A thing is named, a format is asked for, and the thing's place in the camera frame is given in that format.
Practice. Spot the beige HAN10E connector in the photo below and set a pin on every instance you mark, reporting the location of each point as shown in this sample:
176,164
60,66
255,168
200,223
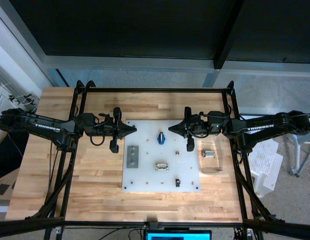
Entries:
207,154

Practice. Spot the grey metal block with pins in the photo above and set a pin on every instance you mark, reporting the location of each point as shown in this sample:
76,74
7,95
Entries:
132,162

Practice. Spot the beige connector hub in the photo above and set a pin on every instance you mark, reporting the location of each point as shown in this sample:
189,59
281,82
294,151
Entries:
161,167

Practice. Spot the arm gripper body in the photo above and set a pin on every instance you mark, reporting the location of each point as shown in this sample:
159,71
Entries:
190,145
117,130

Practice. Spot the blue round plug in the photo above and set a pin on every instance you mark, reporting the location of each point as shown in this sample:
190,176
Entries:
160,140

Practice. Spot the white mounting board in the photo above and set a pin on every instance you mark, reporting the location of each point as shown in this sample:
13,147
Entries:
144,175

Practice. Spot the grey metal stand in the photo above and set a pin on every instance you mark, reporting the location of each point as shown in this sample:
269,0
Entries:
297,155

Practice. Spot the brown cardboard box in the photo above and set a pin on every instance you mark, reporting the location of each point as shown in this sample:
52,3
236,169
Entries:
4,197

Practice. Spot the black socket housing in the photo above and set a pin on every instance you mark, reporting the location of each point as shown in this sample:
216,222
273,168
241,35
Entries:
178,182

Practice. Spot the screen with blue edge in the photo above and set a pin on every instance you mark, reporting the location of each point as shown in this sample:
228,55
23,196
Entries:
177,236

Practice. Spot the black metal frame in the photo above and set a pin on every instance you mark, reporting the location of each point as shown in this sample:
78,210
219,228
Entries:
32,223

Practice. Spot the clear plastic tub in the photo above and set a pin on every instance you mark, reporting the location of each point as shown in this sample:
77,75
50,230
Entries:
212,170

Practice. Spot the small black camera box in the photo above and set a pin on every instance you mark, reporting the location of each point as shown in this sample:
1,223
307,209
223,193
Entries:
152,224

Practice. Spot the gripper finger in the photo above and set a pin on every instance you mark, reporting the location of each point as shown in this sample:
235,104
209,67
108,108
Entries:
178,132
127,127
178,127
127,132

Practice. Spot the white foam block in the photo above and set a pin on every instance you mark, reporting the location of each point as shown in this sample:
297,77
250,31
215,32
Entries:
265,170

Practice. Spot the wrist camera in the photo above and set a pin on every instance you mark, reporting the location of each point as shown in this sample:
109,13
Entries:
107,127
198,128

